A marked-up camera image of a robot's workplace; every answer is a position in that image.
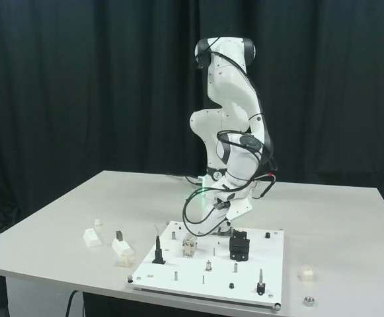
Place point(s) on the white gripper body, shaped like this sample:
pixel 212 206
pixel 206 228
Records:
pixel 209 223

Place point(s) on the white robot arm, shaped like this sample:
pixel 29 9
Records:
pixel 231 92

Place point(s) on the white small gear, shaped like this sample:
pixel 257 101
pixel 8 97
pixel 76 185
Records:
pixel 96 222

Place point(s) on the clear Ethernet plug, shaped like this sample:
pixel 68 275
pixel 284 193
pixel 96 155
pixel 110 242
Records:
pixel 189 247

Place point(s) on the flat white mounting plate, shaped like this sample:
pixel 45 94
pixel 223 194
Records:
pixel 239 207

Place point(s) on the black D-SUB plug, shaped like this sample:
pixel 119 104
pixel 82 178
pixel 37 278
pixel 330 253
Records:
pixel 239 246

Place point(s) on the metal BNC plug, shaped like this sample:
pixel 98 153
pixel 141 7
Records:
pixel 208 265

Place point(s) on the white task board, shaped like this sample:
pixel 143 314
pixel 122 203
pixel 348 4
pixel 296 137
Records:
pixel 191 284

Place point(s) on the metal bolt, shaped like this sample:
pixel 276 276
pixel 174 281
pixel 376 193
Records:
pixel 261 275

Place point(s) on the grey metal peg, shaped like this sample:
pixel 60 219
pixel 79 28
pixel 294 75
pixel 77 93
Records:
pixel 117 235
pixel 121 235

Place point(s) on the white peg holder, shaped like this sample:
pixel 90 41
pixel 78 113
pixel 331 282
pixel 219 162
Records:
pixel 92 237
pixel 122 248

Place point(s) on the small beige holder block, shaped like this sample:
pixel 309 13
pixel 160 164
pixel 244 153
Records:
pixel 306 274

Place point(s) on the metal hex nut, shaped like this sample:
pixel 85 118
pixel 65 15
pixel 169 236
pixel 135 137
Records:
pixel 307 300

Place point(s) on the black curtain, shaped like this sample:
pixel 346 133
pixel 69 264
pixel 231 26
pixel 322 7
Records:
pixel 79 82

